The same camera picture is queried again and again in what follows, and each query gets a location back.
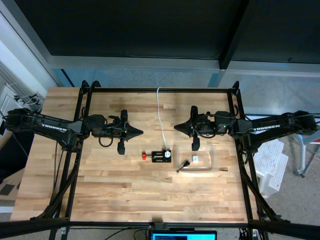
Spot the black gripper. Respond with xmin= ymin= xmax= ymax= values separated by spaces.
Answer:
xmin=173 ymin=105 xmax=202 ymax=153
xmin=117 ymin=109 xmax=145 ymax=156

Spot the black power plug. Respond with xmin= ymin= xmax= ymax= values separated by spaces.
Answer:
xmin=175 ymin=159 xmax=191 ymax=174

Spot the clear plastic container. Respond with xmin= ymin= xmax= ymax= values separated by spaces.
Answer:
xmin=173 ymin=144 xmax=218 ymax=176

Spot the black vise with red knob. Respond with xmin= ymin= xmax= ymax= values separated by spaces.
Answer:
xmin=141 ymin=149 xmax=174 ymax=164

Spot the white stepped foam block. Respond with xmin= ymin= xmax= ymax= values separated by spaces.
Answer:
xmin=252 ymin=138 xmax=291 ymax=200

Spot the laptop screen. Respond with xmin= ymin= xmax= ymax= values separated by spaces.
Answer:
xmin=149 ymin=229 xmax=218 ymax=240

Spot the grey metal stand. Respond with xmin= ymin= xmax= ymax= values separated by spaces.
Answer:
xmin=291 ymin=133 xmax=316 ymax=179

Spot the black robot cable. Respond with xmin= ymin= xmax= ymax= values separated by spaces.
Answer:
xmin=98 ymin=134 xmax=114 ymax=149
xmin=107 ymin=114 xmax=121 ymax=126

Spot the white receptacle cable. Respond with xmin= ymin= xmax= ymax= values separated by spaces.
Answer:
xmin=156 ymin=86 xmax=168 ymax=151

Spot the black aluminium table frame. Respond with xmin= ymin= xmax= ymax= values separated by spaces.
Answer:
xmin=0 ymin=79 xmax=320 ymax=240

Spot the black table level camera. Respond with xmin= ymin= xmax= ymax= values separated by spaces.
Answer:
xmin=149 ymin=216 xmax=168 ymax=230

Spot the black vertical wall post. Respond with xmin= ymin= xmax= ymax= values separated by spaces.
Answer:
xmin=219 ymin=0 xmax=251 ymax=70

